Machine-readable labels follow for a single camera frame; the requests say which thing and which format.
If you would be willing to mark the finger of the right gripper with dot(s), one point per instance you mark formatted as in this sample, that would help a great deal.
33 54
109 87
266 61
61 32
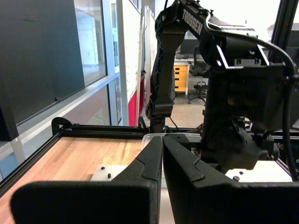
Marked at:
233 151
271 147

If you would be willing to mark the black office chair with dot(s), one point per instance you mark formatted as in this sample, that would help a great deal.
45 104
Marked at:
198 67

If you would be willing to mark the yellow drawer cabinet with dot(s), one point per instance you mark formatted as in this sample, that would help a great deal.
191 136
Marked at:
181 79

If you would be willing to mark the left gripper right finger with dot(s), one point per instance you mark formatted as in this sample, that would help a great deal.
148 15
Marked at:
222 200

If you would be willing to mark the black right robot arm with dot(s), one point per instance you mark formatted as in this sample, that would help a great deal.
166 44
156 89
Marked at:
163 70

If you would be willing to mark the white task board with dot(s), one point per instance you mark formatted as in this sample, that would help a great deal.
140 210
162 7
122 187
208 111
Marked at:
107 172

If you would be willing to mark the black wall pillar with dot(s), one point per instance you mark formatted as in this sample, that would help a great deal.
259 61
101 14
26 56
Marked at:
8 126

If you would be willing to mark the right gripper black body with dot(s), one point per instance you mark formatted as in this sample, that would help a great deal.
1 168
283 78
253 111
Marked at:
257 98

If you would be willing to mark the white and red partition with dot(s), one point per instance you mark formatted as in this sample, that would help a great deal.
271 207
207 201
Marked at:
133 58

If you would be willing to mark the clear plastic tub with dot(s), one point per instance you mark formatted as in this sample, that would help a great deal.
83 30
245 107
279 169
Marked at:
149 137

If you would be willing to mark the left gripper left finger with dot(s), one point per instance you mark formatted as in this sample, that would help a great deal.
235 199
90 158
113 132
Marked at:
93 200

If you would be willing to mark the computer monitor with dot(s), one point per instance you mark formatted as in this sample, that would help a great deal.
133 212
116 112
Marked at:
188 46

